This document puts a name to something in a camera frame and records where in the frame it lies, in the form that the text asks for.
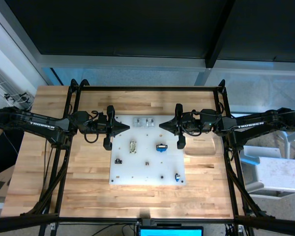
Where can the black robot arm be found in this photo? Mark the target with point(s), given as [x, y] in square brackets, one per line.
[43, 124]
[250, 125]

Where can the black vertical post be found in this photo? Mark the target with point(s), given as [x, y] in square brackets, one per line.
[218, 37]

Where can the white board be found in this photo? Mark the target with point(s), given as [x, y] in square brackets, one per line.
[137, 172]

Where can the black aluminium frame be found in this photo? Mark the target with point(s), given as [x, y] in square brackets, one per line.
[147, 88]

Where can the blue laptop screen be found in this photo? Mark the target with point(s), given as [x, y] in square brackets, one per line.
[169, 232]

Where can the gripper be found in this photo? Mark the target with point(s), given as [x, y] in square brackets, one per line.
[181, 142]
[109, 111]

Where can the clear block with metal pins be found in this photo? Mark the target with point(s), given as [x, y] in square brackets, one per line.
[143, 123]

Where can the cardboard box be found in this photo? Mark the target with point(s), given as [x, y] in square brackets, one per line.
[5, 177]

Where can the black clamp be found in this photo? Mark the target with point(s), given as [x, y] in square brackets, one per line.
[118, 161]

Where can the clear plastic tub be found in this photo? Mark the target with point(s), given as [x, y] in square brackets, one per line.
[201, 150]

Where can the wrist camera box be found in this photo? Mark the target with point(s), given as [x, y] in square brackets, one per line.
[102, 118]

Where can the blue rj45 socket holder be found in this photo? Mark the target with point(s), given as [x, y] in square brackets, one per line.
[177, 179]

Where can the grey rectangular connector housing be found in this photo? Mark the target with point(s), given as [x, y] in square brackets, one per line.
[132, 147]

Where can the blue d-sub connector mount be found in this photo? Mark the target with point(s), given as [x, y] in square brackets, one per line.
[161, 147]

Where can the white plastic step stool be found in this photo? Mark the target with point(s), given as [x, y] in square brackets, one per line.
[277, 172]

